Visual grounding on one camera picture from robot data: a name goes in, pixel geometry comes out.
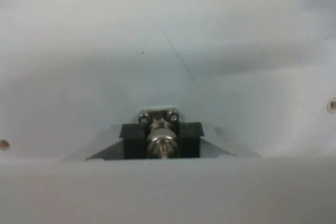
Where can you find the metal BNC plug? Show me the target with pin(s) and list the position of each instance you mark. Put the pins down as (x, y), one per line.
(164, 140)

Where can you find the white task board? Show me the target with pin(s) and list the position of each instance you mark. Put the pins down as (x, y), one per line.
(105, 37)

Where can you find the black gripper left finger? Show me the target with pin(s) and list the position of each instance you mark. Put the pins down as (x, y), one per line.
(132, 137)

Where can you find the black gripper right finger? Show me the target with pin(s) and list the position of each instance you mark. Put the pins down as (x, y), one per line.
(191, 137)

